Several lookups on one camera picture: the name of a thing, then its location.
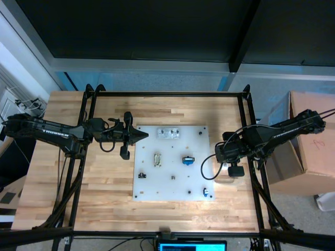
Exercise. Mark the white task board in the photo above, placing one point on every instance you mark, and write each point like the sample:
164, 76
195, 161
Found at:
172, 167

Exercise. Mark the black block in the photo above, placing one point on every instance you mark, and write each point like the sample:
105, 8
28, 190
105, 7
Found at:
142, 175

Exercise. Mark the blue screen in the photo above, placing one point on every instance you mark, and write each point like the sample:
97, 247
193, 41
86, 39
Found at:
192, 246

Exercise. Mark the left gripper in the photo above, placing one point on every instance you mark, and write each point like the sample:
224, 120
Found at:
127, 130

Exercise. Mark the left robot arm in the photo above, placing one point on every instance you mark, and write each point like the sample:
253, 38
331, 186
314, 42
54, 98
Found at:
49, 132

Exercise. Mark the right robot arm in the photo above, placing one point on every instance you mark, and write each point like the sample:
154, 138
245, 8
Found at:
285, 130

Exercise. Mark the small blue socket block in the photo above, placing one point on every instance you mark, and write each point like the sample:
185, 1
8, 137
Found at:
206, 192

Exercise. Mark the clear block with steel pegs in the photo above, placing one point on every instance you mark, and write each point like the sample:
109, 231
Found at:
168, 133

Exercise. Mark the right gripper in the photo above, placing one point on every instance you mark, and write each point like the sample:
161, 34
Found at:
231, 157

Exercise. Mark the large blue socket block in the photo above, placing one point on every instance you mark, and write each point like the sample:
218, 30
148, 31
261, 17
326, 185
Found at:
188, 159

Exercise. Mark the beige many-pin connector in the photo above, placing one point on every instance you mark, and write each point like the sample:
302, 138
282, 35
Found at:
157, 159

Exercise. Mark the black frame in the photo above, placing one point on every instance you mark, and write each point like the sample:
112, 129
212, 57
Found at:
250, 167

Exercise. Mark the clear plastic container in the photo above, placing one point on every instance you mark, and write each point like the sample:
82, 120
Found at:
222, 180

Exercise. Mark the cardboard box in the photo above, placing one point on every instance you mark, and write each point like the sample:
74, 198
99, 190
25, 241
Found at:
311, 167

